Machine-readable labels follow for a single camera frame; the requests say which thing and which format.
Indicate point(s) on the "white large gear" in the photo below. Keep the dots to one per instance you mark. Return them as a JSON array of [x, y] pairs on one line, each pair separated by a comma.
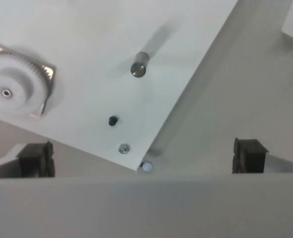
[[15, 84]]

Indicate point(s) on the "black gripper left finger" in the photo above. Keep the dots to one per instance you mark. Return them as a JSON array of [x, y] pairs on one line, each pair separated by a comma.
[[37, 161]]

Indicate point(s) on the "metal round peg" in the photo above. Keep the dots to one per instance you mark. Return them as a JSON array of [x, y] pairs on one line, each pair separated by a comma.
[[139, 67]]

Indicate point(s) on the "white task board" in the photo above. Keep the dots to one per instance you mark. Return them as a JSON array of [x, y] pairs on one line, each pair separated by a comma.
[[92, 37]]

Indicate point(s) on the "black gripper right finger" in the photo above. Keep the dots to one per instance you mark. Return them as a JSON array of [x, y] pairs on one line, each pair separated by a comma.
[[248, 156]]

